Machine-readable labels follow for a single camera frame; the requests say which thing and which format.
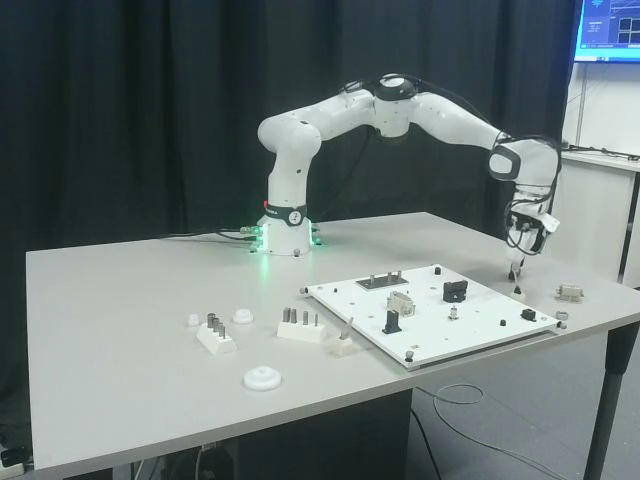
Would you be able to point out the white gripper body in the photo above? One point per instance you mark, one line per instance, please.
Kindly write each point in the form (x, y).
(550, 224)

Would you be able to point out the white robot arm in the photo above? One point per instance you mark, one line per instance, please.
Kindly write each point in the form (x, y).
(290, 165)

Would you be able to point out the white cabinet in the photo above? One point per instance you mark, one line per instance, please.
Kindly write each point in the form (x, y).
(590, 220)

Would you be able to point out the beige waterproof plug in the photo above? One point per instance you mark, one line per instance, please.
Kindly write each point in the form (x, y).
(565, 292)

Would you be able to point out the small white plug holder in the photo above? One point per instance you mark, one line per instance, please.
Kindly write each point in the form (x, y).
(341, 349)
(516, 295)

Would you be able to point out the metal hex nut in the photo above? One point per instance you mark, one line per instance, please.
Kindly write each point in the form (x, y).
(562, 316)

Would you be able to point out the white task board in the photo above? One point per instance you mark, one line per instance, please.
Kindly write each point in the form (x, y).
(480, 335)

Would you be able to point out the metal BNC plug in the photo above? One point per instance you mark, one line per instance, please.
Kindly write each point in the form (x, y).
(454, 314)

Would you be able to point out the dark grey table leg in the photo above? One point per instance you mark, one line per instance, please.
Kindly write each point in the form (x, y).
(607, 400)

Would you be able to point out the blue screen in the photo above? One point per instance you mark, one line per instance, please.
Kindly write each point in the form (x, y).
(610, 30)

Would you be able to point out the white peg holder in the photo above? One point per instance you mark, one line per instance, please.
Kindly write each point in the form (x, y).
(300, 334)
(217, 345)

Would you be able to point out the white medium gear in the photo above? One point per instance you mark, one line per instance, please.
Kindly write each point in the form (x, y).
(242, 317)

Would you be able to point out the white large gear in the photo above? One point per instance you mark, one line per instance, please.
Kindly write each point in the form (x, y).
(263, 380)

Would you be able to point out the white small gear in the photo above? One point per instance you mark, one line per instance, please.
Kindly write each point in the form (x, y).
(193, 320)

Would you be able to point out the black curtain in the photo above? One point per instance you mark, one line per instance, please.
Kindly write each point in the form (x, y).
(150, 100)

